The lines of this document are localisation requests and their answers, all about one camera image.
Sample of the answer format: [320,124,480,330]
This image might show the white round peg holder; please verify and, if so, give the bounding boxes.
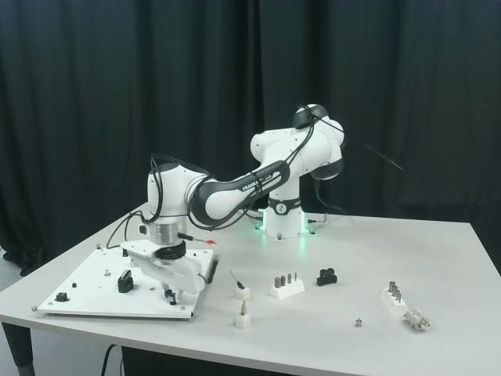
[269,280,306,300]

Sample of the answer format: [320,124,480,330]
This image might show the black floor cable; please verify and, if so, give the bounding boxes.
[102,332,130,376]

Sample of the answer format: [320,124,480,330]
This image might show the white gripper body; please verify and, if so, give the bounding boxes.
[135,256,204,294]

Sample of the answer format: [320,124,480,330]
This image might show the white task board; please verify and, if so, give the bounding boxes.
[31,245,218,320]

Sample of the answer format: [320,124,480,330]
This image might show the dark Ethernet plug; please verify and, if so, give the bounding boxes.
[229,269,248,293]

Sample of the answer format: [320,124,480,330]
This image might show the black curtain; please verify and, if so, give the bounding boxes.
[0,0,501,283]

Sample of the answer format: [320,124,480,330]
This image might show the grey waterproof plug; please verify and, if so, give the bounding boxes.
[402,308,432,331]

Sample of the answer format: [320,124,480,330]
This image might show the white square peg holder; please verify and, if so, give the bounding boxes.
[380,287,406,315]

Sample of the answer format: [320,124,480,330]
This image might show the black cabinet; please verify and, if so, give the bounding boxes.
[121,346,396,376]

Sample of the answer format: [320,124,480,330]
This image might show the black D-SUB plug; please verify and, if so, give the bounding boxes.
[315,268,339,287]

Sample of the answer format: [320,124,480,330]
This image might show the thin black cable tie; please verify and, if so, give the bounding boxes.
[362,143,405,170]

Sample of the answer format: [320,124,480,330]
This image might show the thin black rod on wire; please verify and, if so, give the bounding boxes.
[176,231,219,285]

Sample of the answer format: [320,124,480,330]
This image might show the black table leg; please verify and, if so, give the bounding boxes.
[0,323,34,376]

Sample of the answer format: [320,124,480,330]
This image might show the flat white mounting plate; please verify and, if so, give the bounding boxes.
[120,240,158,258]

